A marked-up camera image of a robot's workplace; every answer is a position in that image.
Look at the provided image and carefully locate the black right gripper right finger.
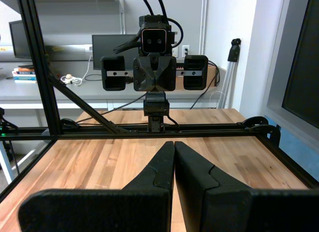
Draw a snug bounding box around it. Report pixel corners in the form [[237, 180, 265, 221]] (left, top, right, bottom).
[[175, 141, 319, 232]]

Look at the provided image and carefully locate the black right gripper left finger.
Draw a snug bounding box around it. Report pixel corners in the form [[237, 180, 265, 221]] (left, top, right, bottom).
[[17, 141, 175, 232]]

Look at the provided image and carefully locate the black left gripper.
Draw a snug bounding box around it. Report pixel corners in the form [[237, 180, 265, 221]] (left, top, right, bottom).
[[101, 53, 209, 92]]

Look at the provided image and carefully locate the grey desk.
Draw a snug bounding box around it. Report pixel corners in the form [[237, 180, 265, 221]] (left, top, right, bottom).
[[0, 64, 227, 112]]

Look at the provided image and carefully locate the cardboard box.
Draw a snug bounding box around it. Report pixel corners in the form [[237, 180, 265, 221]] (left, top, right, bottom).
[[175, 63, 221, 87]]

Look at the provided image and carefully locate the black computer monitor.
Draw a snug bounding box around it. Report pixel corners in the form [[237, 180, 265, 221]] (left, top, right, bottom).
[[91, 34, 142, 70], [9, 20, 33, 59]]

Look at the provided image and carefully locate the metal shelf upright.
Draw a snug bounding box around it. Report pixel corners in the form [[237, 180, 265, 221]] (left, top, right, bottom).
[[119, 0, 126, 34]]

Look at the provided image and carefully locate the silver tripod black head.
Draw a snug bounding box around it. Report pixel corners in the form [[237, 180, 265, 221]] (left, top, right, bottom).
[[220, 38, 242, 109]]

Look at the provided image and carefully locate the white metal leg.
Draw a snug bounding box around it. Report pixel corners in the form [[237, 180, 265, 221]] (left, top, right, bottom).
[[0, 142, 14, 185]]

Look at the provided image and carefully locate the stack of books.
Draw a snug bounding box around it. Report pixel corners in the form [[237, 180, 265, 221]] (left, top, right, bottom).
[[11, 67, 37, 83]]

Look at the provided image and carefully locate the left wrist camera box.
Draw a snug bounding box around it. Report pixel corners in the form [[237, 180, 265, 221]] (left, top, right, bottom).
[[141, 28, 167, 53]]

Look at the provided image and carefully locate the braided left camera cable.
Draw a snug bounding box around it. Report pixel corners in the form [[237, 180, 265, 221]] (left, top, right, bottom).
[[113, 34, 140, 55]]

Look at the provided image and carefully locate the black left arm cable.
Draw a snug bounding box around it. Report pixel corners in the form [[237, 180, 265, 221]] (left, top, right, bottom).
[[167, 17, 184, 47], [154, 0, 167, 17], [138, 0, 154, 16]]

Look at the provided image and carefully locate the white wall conduit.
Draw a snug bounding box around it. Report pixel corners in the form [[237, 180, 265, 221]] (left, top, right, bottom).
[[202, 0, 209, 55]]

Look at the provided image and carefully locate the white charger cable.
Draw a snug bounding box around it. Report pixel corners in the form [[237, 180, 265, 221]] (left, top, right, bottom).
[[60, 54, 94, 87]]

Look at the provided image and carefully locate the black curved frame bracket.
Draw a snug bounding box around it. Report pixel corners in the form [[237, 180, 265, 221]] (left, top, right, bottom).
[[250, 124, 281, 145], [241, 116, 269, 128], [60, 118, 80, 129]]

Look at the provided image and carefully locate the black aluminium frame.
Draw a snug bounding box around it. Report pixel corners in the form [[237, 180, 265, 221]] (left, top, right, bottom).
[[0, 0, 319, 193]]

